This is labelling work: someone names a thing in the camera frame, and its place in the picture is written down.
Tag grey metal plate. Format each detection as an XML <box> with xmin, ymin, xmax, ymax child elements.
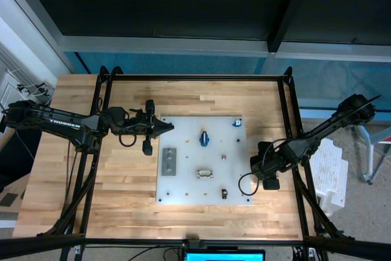
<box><xmin>161</xmin><ymin>147</ymin><xmax>178</xmax><ymax>177</ymax></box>

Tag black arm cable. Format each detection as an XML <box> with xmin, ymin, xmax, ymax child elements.
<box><xmin>118</xmin><ymin>131</ymin><xmax>137</xmax><ymax>148</ymax></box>
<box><xmin>238</xmin><ymin>171</ymin><xmax>261</xmax><ymax>196</ymax></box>

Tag white cables with black plugs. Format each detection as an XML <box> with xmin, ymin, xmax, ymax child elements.
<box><xmin>15</xmin><ymin>82</ymin><xmax>53</xmax><ymax>105</ymax></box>

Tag brown cardboard box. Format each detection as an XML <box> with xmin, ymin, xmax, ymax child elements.
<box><xmin>0</xmin><ymin>172</ymin><xmax>31</xmax><ymax>213</ymax></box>

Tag beige connector socket base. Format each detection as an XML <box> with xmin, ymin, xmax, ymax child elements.
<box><xmin>196</xmin><ymin>167</ymin><xmax>214</xmax><ymax>180</ymax></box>

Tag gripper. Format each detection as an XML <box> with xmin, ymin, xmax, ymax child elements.
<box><xmin>250</xmin><ymin>141</ymin><xmax>281</xmax><ymax>191</ymax></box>
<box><xmin>134</xmin><ymin>100</ymin><xmax>175</xmax><ymax>155</ymax></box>

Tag silver metal chair base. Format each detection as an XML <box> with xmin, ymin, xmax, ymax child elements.
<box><xmin>348</xmin><ymin>122</ymin><xmax>391</xmax><ymax>186</ymax></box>

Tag blue clamp with silver bar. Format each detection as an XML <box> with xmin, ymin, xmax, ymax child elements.
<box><xmin>197</xmin><ymin>131</ymin><xmax>211</xmax><ymax>148</ymax></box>

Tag white foam block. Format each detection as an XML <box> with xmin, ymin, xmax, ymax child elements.
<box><xmin>308</xmin><ymin>138</ymin><xmax>349</xmax><ymax>218</ymax></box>

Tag black aluminium frame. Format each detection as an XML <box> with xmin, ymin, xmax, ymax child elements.
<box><xmin>0</xmin><ymin>65</ymin><xmax>391</xmax><ymax>261</ymax></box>

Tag blue laptop screen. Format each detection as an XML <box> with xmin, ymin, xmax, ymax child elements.
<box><xmin>183</xmin><ymin>249</ymin><xmax>266</xmax><ymax>261</ymax></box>

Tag white taskboard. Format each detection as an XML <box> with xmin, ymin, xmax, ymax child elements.
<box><xmin>155</xmin><ymin>116</ymin><xmax>255</xmax><ymax>206</ymax></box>

